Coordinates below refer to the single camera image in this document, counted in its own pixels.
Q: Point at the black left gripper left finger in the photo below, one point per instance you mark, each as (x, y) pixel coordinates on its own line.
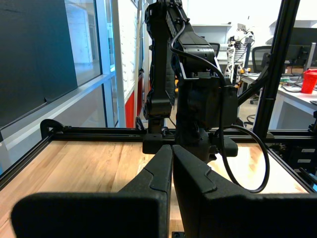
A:
(99, 215)

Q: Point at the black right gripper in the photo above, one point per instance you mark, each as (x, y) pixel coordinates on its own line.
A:
(198, 111)

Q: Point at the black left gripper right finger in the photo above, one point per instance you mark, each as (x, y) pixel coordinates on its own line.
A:
(235, 215)

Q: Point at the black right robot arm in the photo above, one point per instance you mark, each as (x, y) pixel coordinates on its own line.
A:
(161, 74)

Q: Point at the white lattice tower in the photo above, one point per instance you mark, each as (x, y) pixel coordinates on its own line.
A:
(230, 57)

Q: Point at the black office chair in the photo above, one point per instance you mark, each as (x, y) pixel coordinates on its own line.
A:
(260, 58)

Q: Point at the white office desk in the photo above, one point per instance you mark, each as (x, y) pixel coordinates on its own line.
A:
(292, 104)

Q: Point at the red plastic cup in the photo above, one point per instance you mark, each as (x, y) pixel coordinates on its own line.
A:
(309, 81)

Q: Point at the black computer monitor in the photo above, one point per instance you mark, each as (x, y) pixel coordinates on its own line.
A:
(302, 47)

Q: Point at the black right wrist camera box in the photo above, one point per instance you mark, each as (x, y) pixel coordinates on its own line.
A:
(229, 106)

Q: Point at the red wall panel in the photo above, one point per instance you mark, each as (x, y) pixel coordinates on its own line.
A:
(130, 109)

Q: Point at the black table frame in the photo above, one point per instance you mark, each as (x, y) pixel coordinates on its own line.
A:
(99, 131)

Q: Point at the grey window frame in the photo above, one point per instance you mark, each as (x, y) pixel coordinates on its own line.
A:
(62, 99)

